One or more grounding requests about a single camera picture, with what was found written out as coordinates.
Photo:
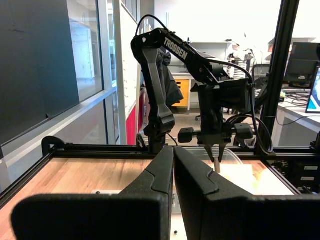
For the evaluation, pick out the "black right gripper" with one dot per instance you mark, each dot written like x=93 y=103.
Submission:
x=212 y=130

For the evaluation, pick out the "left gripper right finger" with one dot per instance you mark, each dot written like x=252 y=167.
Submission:
x=237 y=217

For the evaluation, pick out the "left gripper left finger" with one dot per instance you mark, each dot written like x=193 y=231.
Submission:
x=100 y=217

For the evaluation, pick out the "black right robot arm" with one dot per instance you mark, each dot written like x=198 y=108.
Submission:
x=152 y=75

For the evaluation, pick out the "clear plastic tub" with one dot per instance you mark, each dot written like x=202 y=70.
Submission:
x=232 y=156

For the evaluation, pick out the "yellow drawer cabinet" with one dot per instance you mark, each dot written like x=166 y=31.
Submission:
x=183 y=92

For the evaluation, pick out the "black hanging jacket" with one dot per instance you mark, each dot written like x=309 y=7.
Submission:
x=172 y=92

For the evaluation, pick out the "white desk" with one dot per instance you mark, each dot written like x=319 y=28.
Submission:
x=290 y=112

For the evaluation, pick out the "red panel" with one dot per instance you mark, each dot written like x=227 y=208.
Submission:
x=131 y=125

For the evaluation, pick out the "black office chair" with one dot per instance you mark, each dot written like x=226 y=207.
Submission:
x=260 y=72

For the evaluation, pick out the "lit computer monitor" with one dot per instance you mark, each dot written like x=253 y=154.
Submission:
x=315 y=95

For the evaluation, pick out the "dark computer monitor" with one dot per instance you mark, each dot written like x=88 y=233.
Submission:
x=302 y=62

